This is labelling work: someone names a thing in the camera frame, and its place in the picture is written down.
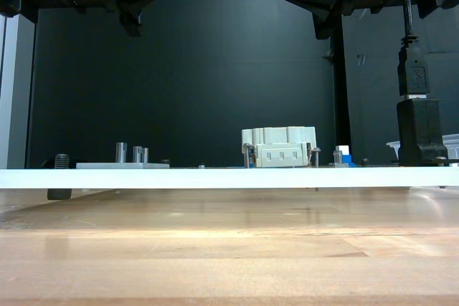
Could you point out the beige multi-pin connector housing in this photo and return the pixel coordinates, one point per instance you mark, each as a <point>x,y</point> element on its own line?
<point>283,148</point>

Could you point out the black USB socket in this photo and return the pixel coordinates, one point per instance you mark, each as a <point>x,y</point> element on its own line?
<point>419,130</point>

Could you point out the small blue white connector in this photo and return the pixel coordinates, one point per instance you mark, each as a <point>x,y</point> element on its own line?
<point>346,159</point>

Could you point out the grey metal plate with posts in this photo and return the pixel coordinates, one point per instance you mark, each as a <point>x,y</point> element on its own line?
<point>122,165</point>

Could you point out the black board screw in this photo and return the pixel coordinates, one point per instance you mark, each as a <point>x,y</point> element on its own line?
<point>61,162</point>

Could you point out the white task board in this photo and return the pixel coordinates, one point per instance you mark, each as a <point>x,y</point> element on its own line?
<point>215,178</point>

